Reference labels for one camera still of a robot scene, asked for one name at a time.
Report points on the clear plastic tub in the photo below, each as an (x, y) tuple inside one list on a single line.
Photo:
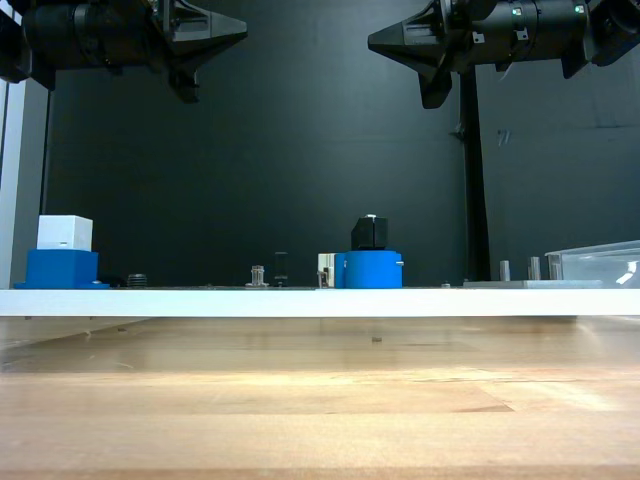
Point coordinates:
[(590, 260)]

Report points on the white cube connector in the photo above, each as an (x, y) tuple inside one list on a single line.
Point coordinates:
[(62, 232)]

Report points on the small black socket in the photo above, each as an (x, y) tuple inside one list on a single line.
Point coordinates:
[(281, 265)]

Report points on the grey metal pin block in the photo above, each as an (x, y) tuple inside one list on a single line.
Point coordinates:
[(530, 284)]

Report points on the black vertical post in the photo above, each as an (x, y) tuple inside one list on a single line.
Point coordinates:
[(475, 200)]

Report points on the black knurled screw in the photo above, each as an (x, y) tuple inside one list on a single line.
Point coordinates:
[(139, 281)]

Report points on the small metal fitting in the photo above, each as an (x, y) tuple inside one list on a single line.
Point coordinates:
[(257, 277)]

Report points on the blue square holder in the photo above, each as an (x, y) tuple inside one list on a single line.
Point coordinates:
[(55, 270)]

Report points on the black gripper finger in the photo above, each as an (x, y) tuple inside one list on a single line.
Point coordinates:
[(220, 27), (200, 52), (420, 62), (410, 37)]

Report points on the blue round mount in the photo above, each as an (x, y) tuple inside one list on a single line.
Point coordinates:
[(372, 270)]

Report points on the black plug with silver top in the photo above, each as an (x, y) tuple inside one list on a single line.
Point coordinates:
[(370, 232)]

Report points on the white taskboard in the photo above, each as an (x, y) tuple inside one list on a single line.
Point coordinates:
[(320, 302)]

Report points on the small steel pin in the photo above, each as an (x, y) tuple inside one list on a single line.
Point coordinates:
[(505, 270), (534, 267)]

